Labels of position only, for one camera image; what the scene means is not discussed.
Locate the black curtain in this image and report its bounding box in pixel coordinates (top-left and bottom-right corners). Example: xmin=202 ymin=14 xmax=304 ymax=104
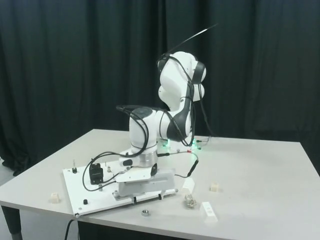
xmin=0 ymin=0 xmax=320 ymax=176

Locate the dark table leg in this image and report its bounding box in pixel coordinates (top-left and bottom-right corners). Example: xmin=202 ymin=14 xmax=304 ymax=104
xmin=0 ymin=205 xmax=21 ymax=240

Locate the white task board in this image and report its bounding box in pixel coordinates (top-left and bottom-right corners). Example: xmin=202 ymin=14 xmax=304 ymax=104
xmin=62 ymin=161 xmax=179 ymax=218

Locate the black D-SUB plug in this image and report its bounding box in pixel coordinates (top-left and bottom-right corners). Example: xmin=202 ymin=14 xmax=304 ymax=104
xmin=89 ymin=163 xmax=105 ymax=186

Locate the thin black strap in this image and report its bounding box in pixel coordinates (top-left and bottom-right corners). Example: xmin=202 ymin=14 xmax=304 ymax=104
xmin=167 ymin=23 xmax=219 ymax=56

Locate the black hanging cable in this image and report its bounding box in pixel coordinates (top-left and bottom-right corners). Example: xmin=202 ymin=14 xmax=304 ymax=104
xmin=64 ymin=216 xmax=79 ymax=240

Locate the silver flange ring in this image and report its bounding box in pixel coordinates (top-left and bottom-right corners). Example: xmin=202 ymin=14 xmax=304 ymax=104
xmin=138 ymin=151 xmax=159 ymax=168

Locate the small white cube holder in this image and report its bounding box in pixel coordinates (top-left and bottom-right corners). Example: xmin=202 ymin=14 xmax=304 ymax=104
xmin=209 ymin=181 xmax=222 ymax=193
xmin=48 ymin=191 xmax=62 ymax=204

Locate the thin black rod red tag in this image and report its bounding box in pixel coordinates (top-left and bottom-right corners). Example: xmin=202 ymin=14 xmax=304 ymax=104
xmin=157 ymin=148 xmax=200 ymax=178

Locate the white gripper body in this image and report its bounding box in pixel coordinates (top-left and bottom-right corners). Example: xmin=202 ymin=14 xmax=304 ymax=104
xmin=118 ymin=169 xmax=176 ymax=199

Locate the small white sensor box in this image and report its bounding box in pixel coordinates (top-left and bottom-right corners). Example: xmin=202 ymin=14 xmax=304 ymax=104
xmin=118 ymin=155 xmax=139 ymax=167

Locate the long white peg holder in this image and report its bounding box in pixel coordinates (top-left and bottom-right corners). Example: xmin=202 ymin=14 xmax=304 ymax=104
xmin=199 ymin=201 xmax=219 ymax=223
xmin=181 ymin=177 xmax=196 ymax=193

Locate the black camera cable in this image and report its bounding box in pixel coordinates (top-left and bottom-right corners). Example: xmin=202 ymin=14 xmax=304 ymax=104
xmin=83 ymin=104 xmax=148 ymax=191

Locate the metal connector plug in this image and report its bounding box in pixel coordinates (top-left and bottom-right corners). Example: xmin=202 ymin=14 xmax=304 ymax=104
xmin=181 ymin=194 xmax=198 ymax=209

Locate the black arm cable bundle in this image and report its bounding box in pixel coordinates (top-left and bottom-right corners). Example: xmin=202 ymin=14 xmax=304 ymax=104
xmin=157 ymin=52 xmax=216 ymax=148

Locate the flat white mounting plate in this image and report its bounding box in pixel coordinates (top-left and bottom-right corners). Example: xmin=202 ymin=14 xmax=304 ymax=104
xmin=116 ymin=171 xmax=153 ymax=184

